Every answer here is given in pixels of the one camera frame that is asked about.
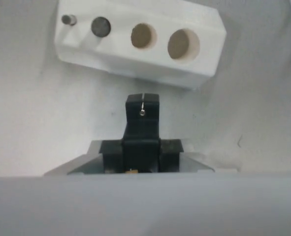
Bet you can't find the thick metal round peg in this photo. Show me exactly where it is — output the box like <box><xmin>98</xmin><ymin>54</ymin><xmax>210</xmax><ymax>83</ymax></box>
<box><xmin>90</xmin><ymin>16</ymin><xmax>111</xmax><ymax>38</ymax></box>

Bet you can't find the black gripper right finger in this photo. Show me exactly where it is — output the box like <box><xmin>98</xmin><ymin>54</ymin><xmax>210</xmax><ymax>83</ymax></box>
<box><xmin>160</xmin><ymin>139</ymin><xmax>215</xmax><ymax>174</ymax></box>

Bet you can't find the white round peg holder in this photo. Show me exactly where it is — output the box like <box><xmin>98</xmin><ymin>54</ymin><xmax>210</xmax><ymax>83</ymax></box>
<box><xmin>53</xmin><ymin>0</ymin><xmax>227</xmax><ymax>90</ymax></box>

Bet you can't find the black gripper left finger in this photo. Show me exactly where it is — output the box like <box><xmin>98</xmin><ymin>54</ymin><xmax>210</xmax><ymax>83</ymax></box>
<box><xmin>43</xmin><ymin>139</ymin><xmax>123</xmax><ymax>177</ymax></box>

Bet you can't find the thin metal round peg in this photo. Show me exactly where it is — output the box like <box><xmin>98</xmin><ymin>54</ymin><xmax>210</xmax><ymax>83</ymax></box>
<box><xmin>61</xmin><ymin>14</ymin><xmax>76</xmax><ymax>26</ymax></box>

